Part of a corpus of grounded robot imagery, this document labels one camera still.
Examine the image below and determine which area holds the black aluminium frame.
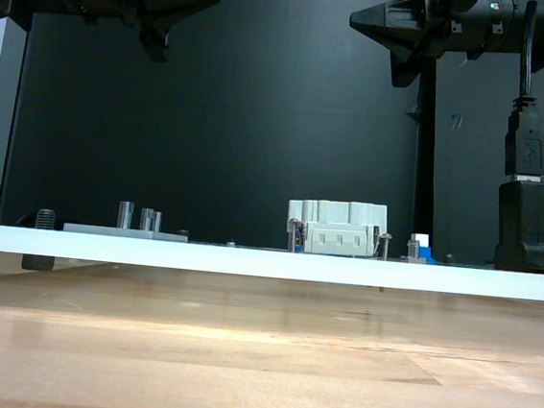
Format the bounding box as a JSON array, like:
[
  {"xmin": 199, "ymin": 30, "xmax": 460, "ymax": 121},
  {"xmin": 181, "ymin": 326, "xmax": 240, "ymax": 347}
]
[{"xmin": 390, "ymin": 53, "xmax": 454, "ymax": 262}]

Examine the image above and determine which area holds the black USB socket housing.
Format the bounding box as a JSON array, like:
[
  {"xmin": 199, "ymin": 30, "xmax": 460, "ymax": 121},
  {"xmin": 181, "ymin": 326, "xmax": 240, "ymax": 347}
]
[{"xmin": 484, "ymin": 176, "xmax": 544, "ymax": 276}]

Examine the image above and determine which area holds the grey plate with posts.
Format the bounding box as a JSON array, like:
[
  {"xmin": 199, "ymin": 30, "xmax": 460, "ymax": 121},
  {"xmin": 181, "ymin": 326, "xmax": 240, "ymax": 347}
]
[{"xmin": 62, "ymin": 195, "xmax": 192, "ymax": 244}]

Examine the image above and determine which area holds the black USB plug with cable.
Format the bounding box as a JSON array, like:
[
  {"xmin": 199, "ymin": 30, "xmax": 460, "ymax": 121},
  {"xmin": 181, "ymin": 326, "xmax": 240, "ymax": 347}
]
[{"xmin": 500, "ymin": 0, "xmax": 544, "ymax": 186}]

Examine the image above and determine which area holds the beige connector housing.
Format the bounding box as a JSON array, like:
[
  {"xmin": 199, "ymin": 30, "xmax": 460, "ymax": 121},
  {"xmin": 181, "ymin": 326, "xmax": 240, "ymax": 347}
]
[{"xmin": 283, "ymin": 194, "xmax": 391, "ymax": 262}]

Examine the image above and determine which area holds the white taskboard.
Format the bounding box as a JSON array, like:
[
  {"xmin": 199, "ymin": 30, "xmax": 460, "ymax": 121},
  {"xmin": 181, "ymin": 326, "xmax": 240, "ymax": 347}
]
[{"xmin": 0, "ymin": 223, "xmax": 544, "ymax": 306}]

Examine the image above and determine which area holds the small blue white connector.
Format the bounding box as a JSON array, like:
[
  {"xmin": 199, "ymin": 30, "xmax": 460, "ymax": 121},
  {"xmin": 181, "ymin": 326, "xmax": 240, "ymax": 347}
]
[{"xmin": 404, "ymin": 230, "xmax": 437, "ymax": 266}]

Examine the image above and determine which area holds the silver pan head screw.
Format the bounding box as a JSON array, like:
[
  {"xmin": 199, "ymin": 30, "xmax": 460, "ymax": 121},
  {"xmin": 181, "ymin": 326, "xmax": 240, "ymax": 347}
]
[{"xmin": 374, "ymin": 231, "xmax": 393, "ymax": 262}]

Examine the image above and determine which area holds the black threaded foot screw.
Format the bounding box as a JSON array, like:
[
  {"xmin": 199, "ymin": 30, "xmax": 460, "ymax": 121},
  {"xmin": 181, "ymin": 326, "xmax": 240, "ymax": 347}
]
[{"xmin": 20, "ymin": 206, "xmax": 60, "ymax": 274}]

